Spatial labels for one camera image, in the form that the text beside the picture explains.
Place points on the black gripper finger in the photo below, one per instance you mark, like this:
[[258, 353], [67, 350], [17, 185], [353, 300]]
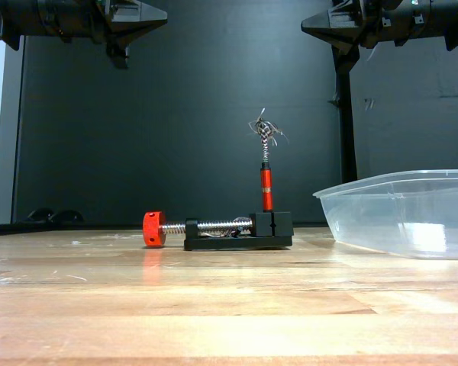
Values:
[[128, 35], [341, 42], [316, 26], [152, 15]]

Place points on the dark grey backdrop panel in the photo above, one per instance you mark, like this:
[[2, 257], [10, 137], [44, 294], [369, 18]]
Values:
[[137, 133]]

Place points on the clear plastic tub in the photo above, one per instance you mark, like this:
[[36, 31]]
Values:
[[366, 221]]

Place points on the black clamp with red knob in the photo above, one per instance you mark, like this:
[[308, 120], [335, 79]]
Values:
[[233, 242]]

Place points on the black aluminium frame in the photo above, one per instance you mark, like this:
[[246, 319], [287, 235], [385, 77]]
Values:
[[346, 133]]

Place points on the white window frame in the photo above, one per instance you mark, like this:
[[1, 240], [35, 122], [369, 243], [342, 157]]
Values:
[[2, 133]]

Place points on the black frame corner bracket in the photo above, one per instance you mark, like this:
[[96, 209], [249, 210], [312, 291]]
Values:
[[66, 216], [41, 215]]

